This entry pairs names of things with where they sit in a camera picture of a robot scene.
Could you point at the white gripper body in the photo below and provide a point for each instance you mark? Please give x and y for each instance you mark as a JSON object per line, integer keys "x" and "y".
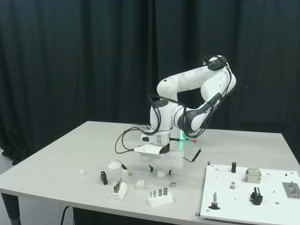
{"x": 171, "y": 160}

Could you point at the white large gear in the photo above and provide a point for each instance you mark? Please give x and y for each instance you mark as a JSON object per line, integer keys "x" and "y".
{"x": 114, "y": 166}

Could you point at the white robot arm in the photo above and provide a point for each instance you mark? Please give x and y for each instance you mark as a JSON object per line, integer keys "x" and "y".
{"x": 187, "y": 78}

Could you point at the metal round peg large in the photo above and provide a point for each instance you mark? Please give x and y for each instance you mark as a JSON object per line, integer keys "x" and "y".
{"x": 166, "y": 190}

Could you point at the metal square peg large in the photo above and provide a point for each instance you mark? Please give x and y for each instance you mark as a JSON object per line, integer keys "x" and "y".
{"x": 116, "y": 188}

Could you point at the white small gear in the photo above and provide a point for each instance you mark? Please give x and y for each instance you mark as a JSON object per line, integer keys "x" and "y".
{"x": 82, "y": 172}

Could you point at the small white cube holder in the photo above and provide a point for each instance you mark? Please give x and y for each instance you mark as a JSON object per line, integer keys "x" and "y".
{"x": 140, "y": 184}

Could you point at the metal round peg medium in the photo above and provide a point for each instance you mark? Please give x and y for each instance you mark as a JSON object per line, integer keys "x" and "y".
{"x": 160, "y": 191}

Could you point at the thin black rod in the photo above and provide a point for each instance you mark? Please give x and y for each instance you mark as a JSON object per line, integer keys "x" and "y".
{"x": 197, "y": 155}

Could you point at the white holder under black plug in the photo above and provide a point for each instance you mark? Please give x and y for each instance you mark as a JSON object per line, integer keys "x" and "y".
{"x": 125, "y": 172}

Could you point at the white round peg holder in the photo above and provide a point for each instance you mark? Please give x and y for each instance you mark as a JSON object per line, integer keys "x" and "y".
{"x": 161, "y": 200}

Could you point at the metal square peg small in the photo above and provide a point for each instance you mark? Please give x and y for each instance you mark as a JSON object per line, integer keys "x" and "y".
{"x": 120, "y": 182}

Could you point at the white square peg holder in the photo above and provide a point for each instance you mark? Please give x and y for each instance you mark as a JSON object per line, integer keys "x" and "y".
{"x": 119, "y": 194}

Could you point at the black Ethernet plug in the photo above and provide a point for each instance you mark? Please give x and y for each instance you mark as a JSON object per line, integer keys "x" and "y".
{"x": 103, "y": 177}

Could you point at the metal BNC plug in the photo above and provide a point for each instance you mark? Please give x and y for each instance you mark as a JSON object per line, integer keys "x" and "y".
{"x": 232, "y": 185}

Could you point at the white task board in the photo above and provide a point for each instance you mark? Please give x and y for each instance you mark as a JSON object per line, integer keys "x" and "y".
{"x": 239, "y": 204}

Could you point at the black waterproof plug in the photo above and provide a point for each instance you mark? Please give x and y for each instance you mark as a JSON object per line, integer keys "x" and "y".
{"x": 256, "y": 196}

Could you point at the black curtain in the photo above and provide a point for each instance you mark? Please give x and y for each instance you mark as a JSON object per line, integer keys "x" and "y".
{"x": 70, "y": 58}

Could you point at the dark table leg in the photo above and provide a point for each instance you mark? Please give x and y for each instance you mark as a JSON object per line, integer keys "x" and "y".
{"x": 9, "y": 207}

